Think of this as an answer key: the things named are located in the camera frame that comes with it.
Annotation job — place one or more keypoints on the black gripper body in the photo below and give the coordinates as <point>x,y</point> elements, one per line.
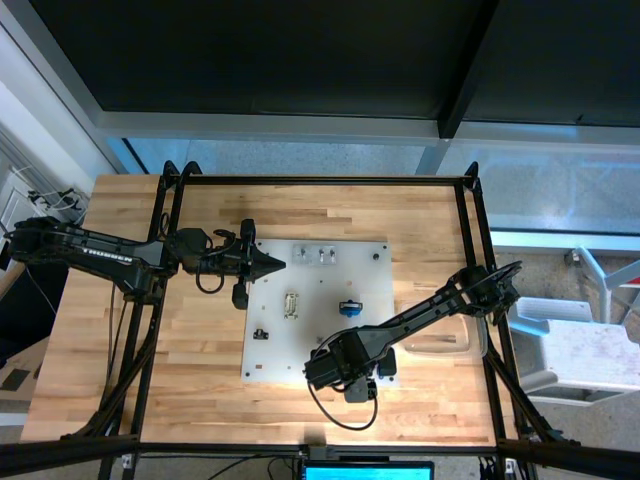
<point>360,391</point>
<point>235,260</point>

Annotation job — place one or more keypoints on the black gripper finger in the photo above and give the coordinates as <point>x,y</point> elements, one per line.
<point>262,269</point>
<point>262,258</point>

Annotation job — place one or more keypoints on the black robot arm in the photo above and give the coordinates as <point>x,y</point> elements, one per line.
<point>415,315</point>
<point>107,255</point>

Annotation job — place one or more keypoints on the small silver toggle plate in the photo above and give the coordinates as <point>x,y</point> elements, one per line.
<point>301,255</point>

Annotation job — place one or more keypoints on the beige connector housing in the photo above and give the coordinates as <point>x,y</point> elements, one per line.
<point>291,306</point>

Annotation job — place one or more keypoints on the small black clamp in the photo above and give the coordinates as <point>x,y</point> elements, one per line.
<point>261,335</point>

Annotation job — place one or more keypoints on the blue laptop screen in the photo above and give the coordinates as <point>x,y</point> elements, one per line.
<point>365,472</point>

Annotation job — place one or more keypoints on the blue connector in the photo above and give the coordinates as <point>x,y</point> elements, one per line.
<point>349,308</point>

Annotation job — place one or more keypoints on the white plastic board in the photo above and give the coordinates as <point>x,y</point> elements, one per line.
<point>280,360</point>

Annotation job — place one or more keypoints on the clear plastic tub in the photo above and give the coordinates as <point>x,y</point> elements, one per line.
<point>440,342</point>

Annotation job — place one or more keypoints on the dark glass window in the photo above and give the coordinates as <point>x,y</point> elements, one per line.
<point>250,50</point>

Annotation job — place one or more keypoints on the white plastic chair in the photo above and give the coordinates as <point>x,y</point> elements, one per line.
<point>590,350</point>

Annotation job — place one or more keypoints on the cardboard box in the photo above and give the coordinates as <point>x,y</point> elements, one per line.
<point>25,365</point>

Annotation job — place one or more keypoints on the black table level camera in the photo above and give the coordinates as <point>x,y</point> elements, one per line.
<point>320,451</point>

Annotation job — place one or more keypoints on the black metal frame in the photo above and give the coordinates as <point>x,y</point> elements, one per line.
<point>320,180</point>

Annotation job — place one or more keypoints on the grey metal chair frame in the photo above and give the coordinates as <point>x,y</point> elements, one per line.
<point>606,300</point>

